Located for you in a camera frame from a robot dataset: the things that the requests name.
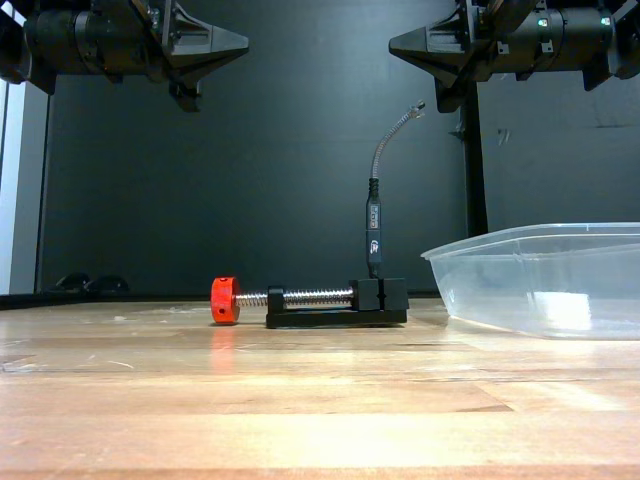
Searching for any black USB-C socket adapter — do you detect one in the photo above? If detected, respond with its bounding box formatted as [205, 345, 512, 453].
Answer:
[363, 230, 385, 280]

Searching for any clear plastic tub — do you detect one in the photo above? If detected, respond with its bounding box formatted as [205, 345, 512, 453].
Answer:
[419, 222, 640, 342]

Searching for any small white block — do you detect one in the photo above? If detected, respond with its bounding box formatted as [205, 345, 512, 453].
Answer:
[535, 291, 592, 333]

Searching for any black vise with red knob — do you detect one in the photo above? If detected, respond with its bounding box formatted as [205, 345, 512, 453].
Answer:
[209, 276, 409, 330]

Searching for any black backdrop post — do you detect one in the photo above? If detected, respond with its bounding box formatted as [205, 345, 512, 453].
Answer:
[449, 82, 489, 239]

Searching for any black curved frame bracket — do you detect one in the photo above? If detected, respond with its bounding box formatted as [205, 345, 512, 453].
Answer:
[55, 272, 92, 294]
[89, 273, 131, 294]

